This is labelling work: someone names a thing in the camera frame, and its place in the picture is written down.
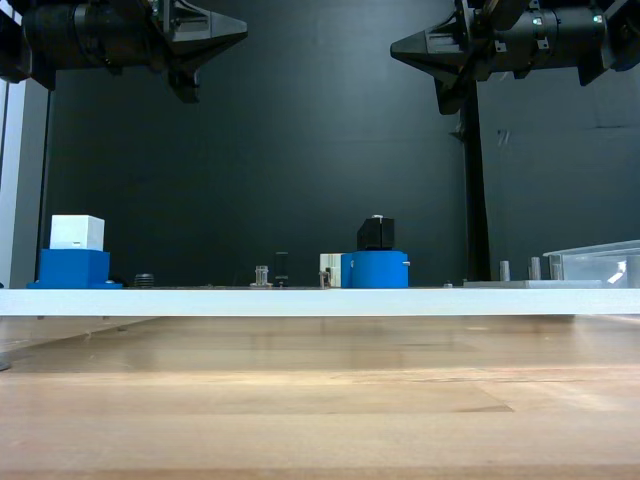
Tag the blue round holder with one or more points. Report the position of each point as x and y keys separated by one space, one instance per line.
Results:
x=380 y=270

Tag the black block connector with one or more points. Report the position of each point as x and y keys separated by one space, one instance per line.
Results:
x=375 y=232

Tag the grey metal plate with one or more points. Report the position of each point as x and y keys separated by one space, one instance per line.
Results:
x=500 y=284

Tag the clear plastic tub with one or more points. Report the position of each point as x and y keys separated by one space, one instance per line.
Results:
x=590 y=262

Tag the thin metal peg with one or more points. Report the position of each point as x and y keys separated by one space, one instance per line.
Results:
x=535 y=267
x=505 y=270
x=555 y=267

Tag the clear plastic socket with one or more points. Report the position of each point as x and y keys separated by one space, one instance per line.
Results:
x=261 y=276

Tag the white cube block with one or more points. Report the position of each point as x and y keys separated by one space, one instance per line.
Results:
x=75 y=231

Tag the white task board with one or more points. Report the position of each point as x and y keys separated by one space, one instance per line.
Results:
x=320 y=302

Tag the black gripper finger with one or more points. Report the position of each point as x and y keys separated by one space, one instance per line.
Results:
x=200 y=50
x=445 y=67
x=415 y=44
x=225 y=25

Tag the small black plug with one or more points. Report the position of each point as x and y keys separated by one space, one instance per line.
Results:
x=282 y=265

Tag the white connector housing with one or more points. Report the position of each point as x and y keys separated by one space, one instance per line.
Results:
x=332 y=267

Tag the blue square holder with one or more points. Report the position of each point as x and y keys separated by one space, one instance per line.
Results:
x=70 y=267

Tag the black ribbed knob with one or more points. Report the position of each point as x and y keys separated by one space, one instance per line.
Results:
x=145 y=281

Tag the black table frame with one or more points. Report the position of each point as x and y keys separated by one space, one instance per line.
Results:
x=475 y=200

